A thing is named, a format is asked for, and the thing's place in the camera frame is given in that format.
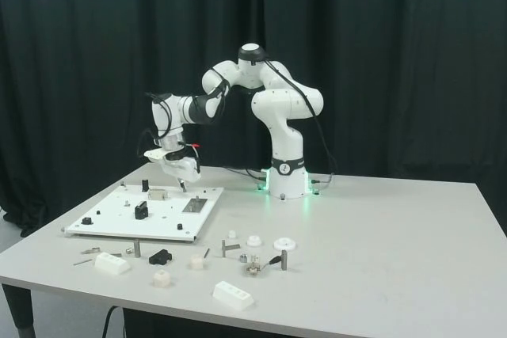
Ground white task board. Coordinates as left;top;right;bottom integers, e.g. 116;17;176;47
63;183;225;244

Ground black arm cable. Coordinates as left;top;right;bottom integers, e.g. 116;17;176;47
261;59;337;188

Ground black table cable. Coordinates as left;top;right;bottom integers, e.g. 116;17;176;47
223;165;270;181

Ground white large gear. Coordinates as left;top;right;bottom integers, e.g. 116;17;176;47
273;237;297;252

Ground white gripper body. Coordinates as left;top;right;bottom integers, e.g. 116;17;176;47
160;155;201;186

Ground long white peg holder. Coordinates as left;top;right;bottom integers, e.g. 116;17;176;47
212;280;254;310
93;252;132;277

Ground black curtain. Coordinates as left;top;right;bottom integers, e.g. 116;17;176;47
0;0;507;238

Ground white wrist camera plate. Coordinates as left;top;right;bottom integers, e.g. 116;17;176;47
143;148;170;163

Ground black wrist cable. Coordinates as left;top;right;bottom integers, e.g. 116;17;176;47
137;70;231;159

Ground black table leg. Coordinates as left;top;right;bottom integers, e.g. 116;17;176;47
2;284;32;338

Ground black floor cable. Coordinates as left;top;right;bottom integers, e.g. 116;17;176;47
103;305;126;338

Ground black stepped plug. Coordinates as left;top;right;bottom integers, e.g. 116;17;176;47
149;249;173;266

